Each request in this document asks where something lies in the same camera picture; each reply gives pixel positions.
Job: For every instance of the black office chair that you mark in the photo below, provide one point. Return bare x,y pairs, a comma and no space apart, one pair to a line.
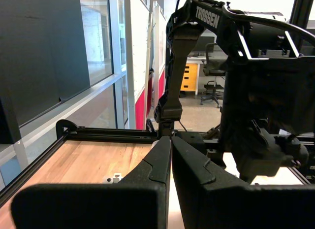
214,72

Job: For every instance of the black aluminium frame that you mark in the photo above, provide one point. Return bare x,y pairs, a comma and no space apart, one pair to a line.
110,134

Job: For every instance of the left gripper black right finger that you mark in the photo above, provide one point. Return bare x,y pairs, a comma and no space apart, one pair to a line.
246,206

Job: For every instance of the small blue white clamp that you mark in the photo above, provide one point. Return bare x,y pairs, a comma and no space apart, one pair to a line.
116,177

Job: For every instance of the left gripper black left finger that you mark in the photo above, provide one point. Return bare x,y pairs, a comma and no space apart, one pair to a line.
98,206

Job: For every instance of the yellow drawer cabinet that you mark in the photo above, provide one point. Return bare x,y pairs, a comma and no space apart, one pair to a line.
190,76

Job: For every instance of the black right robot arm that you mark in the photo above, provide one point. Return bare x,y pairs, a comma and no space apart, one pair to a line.
206,17

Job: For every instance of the red white partition panel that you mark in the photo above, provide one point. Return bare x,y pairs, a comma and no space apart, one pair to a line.
139,110

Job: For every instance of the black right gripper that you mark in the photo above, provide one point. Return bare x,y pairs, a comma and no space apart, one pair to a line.
265,152

